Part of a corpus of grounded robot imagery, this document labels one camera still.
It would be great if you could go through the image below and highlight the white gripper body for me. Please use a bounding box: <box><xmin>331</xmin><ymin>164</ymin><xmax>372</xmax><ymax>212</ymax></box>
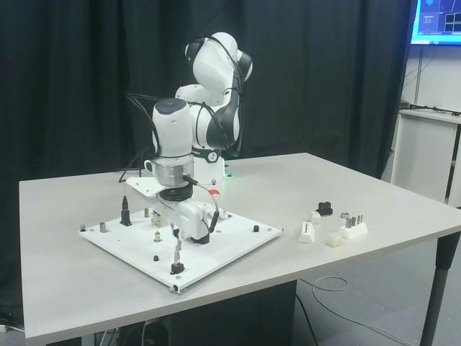
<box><xmin>156</xmin><ymin>198</ymin><xmax>210</xmax><ymax>241</ymax></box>

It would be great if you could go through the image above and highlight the white sloped peg holder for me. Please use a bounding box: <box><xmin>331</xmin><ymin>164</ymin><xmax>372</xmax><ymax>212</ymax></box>
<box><xmin>296</xmin><ymin>221</ymin><xmax>317</xmax><ymax>244</ymax></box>

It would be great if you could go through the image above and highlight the white long peg holder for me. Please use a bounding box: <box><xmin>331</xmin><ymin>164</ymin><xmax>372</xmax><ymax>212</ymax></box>
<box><xmin>339</xmin><ymin>222</ymin><xmax>369</xmax><ymax>239</ymax></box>

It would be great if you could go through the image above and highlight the black Ethernet plug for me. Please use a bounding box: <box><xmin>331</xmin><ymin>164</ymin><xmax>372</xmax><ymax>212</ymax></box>
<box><xmin>120</xmin><ymin>194</ymin><xmax>133</xmax><ymax>227</ymax></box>

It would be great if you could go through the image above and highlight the white task board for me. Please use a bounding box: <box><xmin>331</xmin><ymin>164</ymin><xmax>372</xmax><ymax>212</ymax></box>
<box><xmin>78</xmin><ymin>196</ymin><xmax>284</xmax><ymax>295</ymax></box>

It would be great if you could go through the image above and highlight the black under-table cabinet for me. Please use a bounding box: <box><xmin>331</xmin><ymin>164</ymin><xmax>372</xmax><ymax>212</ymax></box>
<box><xmin>95</xmin><ymin>279</ymin><xmax>298</xmax><ymax>346</ymax></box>

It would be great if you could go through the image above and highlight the black curtain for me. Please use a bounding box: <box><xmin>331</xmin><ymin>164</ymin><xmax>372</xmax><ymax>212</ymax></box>
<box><xmin>0</xmin><ymin>0</ymin><xmax>415</xmax><ymax>321</ymax></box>

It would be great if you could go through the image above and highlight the white cabinet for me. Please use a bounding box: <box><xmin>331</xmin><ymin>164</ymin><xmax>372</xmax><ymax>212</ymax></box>
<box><xmin>381</xmin><ymin>107</ymin><xmax>461</xmax><ymax>208</ymax></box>

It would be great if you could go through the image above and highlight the blue screen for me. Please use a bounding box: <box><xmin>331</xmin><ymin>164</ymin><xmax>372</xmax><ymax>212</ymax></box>
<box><xmin>410</xmin><ymin>0</ymin><xmax>461</xmax><ymax>46</ymax></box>

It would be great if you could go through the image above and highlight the flat white mount plate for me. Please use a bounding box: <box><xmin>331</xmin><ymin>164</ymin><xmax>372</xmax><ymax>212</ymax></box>
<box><xmin>124</xmin><ymin>176</ymin><xmax>170</xmax><ymax>199</ymax></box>

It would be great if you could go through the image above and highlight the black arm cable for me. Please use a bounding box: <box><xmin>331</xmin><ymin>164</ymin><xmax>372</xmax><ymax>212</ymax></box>
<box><xmin>118</xmin><ymin>35</ymin><xmax>249</xmax><ymax>185</ymax></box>

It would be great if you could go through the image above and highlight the grey floor cable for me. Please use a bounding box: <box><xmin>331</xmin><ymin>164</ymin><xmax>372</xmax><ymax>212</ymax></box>
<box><xmin>311</xmin><ymin>275</ymin><xmax>433</xmax><ymax>346</ymax></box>

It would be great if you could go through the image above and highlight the black loose cable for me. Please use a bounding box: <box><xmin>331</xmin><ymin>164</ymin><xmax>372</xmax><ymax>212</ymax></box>
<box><xmin>398</xmin><ymin>102</ymin><xmax>461</xmax><ymax>117</ymax></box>

